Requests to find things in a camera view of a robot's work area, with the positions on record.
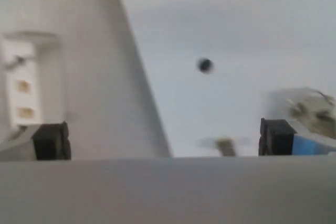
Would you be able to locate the white task board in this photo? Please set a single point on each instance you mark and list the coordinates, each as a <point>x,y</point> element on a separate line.
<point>223,37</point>

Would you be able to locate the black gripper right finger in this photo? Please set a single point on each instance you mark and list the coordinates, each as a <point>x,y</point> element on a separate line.
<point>275,138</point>

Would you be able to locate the metal square peg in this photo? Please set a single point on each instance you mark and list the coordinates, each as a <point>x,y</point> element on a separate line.
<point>226,147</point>

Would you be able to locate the white peg holder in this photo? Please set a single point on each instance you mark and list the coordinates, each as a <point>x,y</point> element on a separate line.
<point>29,85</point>

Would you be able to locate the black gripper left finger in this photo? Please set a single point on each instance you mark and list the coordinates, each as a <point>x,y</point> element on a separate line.
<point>50,142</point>

